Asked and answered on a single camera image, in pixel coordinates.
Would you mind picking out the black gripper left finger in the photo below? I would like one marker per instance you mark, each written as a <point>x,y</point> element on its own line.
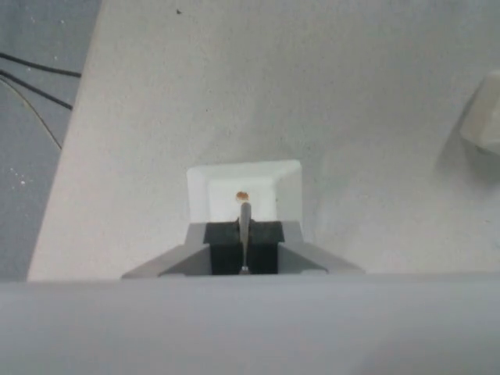
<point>220,238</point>

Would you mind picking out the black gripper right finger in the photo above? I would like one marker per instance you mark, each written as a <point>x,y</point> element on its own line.
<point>265,238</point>

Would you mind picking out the thin metal round peg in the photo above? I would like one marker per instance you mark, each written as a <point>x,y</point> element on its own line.
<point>244,226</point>

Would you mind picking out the small pale peg holder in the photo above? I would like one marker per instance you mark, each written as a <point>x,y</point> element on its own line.
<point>218,183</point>

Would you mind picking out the white large gear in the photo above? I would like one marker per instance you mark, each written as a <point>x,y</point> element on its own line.
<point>486,113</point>

